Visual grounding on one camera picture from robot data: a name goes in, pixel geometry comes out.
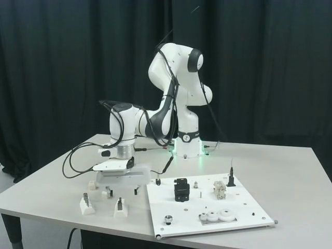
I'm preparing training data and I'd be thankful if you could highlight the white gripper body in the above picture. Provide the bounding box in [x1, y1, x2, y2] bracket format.
[94, 165, 151, 187]

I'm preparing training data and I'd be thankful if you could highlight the white square peg holder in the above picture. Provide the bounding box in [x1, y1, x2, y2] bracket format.
[113, 202, 129, 218]

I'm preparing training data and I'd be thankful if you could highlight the white round peg holder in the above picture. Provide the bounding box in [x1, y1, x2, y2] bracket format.
[78, 197, 96, 216]

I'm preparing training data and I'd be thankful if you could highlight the flat white mounting plate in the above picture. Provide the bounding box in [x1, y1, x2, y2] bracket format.
[93, 160, 126, 172]

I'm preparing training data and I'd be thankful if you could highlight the white task board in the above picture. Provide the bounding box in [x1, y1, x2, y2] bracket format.
[145, 174, 279, 239]

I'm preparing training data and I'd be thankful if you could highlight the white large gear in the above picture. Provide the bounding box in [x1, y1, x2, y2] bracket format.
[217, 208, 236, 223]

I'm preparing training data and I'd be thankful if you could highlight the black waterproof plug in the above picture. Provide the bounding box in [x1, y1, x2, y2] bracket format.
[226, 160, 236, 188]

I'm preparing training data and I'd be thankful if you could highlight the black table leg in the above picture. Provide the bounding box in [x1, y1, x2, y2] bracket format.
[1, 213, 21, 249]

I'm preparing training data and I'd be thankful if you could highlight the black curtain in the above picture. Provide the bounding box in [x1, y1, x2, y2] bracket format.
[0, 0, 332, 182]

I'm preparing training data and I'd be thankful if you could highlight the silver sensor ring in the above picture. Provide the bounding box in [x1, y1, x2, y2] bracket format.
[115, 144, 135, 159]

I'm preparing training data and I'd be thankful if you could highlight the thin black rod on wire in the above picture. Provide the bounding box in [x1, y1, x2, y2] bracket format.
[134, 146, 178, 174]

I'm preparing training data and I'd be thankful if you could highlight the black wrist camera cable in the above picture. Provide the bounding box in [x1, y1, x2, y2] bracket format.
[61, 141, 115, 180]

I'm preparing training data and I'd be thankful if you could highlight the black base cable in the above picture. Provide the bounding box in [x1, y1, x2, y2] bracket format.
[203, 141, 223, 151]

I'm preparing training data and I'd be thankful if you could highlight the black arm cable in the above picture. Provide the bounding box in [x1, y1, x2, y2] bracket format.
[100, 28, 184, 147]

